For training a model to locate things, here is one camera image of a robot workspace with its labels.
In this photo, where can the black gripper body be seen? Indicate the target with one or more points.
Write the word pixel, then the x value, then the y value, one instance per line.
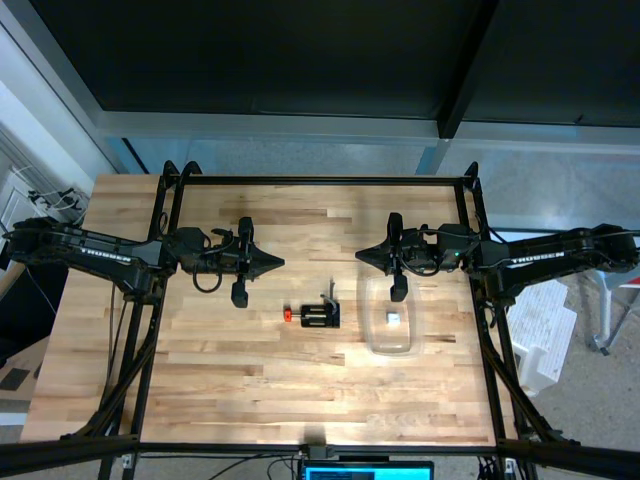
pixel 240 260
pixel 397 257

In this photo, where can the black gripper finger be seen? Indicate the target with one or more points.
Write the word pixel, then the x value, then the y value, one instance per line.
pixel 262 266
pixel 377 251
pixel 262 256
pixel 377 262

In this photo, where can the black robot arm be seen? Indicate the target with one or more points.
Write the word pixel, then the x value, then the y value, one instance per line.
pixel 100 252
pixel 535 260

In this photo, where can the small white block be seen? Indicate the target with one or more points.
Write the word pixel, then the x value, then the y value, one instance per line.
pixel 393 318

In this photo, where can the black vise with red knob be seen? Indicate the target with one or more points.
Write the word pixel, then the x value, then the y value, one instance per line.
pixel 320 316

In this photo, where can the clear plastic tub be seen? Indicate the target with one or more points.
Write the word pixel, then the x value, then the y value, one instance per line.
pixel 395 340

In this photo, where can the white foam packaging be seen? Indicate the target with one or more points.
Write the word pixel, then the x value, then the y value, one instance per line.
pixel 542 340

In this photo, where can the laptop screen with blue edge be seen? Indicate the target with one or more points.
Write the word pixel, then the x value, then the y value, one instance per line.
pixel 365 472

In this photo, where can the brown cardboard box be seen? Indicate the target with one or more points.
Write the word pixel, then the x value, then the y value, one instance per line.
pixel 25 365

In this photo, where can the black aluminium table frame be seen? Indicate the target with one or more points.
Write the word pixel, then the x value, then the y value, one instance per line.
pixel 320 181

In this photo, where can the black arched frame bracket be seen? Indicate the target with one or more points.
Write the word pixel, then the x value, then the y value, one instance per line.
pixel 192 167
pixel 169 172
pixel 472 170

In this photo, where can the small black camera box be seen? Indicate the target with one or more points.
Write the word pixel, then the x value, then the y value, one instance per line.
pixel 316 450

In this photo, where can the silver metal leg frame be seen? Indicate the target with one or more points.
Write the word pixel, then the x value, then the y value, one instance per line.
pixel 602 310

